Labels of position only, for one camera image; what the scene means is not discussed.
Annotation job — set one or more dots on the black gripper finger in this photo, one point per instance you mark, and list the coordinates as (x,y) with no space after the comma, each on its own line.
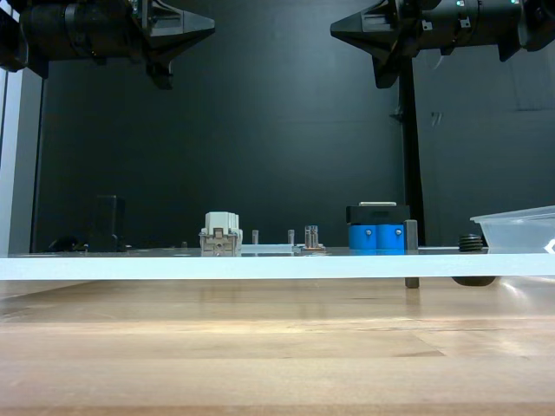
(377,21)
(173,47)
(383,45)
(182,22)

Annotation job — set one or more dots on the silver d-sub connector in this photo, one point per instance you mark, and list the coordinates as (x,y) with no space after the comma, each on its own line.
(377,203)

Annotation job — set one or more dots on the black connector housing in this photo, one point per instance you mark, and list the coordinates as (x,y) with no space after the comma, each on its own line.
(360,214)

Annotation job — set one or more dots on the beige connector housing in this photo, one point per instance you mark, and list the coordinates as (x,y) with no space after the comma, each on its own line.
(220,234)

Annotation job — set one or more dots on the metal pin connector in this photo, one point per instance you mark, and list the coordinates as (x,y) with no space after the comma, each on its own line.
(313,238)

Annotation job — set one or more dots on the clear plastic container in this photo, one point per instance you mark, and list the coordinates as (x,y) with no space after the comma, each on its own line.
(516,232)

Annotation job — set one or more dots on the grey upright bar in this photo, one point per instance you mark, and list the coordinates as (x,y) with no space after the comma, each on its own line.
(411,236)

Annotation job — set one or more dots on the small metal peg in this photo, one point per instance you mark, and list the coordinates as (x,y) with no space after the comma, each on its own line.
(291,237)
(255,237)

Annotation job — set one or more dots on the black threaded nut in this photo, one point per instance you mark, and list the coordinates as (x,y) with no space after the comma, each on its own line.
(473,242)

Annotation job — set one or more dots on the clear plastic bar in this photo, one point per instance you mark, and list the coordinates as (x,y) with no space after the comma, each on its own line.
(269,248)

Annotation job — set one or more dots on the white board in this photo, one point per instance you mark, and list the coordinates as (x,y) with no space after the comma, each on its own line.
(217,266)

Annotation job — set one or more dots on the blue connector mount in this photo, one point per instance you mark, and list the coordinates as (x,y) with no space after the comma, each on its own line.
(377,238)

